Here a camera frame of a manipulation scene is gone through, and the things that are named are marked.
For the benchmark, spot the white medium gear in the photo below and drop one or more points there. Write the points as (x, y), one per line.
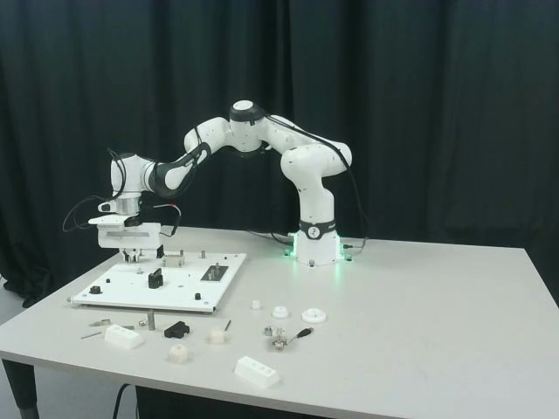
(279, 312)

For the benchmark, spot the long white peg holder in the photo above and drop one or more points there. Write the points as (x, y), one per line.
(257, 371)
(123, 337)

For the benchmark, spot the white large gear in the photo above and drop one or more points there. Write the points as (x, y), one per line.
(313, 315)

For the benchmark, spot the grey Ethernet plug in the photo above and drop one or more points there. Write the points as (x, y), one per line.
(99, 323)

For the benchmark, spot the black curtain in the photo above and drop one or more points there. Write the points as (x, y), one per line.
(87, 87)

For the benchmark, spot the black D-SUB plug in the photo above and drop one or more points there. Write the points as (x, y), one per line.
(177, 330)

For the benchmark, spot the white small gear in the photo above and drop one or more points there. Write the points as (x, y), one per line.
(257, 304)

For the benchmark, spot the white task board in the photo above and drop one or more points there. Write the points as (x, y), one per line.
(174, 288)

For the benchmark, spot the black USB plug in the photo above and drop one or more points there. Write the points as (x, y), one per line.
(304, 332)

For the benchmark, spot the small white cube holder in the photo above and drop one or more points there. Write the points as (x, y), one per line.
(217, 335)
(179, 352)

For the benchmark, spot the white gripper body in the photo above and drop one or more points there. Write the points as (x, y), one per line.
(131, 235)

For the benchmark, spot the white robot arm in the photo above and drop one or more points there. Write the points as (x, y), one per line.
(305, 161)

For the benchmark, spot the large metal round peg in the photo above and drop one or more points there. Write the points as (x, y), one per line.
(150, 319)

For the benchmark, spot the black table leg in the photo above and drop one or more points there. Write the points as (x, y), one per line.
(19, 388)

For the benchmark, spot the thin metal round peg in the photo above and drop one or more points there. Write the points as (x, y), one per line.
(89, 335)

